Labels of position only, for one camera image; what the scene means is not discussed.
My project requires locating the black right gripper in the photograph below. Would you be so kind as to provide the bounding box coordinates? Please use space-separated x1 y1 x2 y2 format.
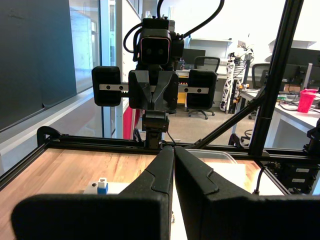
91 64 217 111

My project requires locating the black office chair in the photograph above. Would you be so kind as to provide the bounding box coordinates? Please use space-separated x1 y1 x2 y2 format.
186 56 221 120
251 63 271 91

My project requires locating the clear plastic tub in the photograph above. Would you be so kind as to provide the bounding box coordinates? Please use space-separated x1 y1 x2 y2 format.
184 149 248 196

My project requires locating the small brown cardboard box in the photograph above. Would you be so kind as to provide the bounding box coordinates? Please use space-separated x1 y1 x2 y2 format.
284 83 301 94

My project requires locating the black computer monitor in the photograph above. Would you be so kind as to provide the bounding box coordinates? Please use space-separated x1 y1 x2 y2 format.
181 48 207 64
284 47 320 87

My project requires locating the black USB connector with cable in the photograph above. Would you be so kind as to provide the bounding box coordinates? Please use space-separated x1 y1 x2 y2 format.
252 166 267 196

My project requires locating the white office desk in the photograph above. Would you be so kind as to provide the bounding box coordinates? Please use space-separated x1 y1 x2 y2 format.
234 88 320 151

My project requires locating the red plastic bucket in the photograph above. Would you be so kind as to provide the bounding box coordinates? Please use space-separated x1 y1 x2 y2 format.
296 88 319 114

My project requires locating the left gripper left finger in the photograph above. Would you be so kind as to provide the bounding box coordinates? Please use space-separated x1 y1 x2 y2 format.
11 145 175 240

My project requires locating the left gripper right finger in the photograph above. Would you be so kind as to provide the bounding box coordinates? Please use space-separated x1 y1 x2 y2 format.
174 146 320 240

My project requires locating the black electronics box with labels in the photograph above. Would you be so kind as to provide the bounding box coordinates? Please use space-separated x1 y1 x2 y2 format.
261 159 318 195

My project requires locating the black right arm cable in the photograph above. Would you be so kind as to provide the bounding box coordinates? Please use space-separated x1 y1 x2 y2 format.
156 0 165 19
180 0 225 39
123 22 142 63

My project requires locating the red panel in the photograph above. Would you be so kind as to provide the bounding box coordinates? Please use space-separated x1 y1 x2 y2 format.
123 104 137 140

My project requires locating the white lattice stand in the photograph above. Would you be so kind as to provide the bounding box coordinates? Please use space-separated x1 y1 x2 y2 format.
219 51 248 112

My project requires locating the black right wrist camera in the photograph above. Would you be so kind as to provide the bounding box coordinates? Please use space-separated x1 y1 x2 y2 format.
139 28 173 66

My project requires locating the black aluminium frame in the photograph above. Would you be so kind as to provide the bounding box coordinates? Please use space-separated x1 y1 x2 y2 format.
0 0 320 192

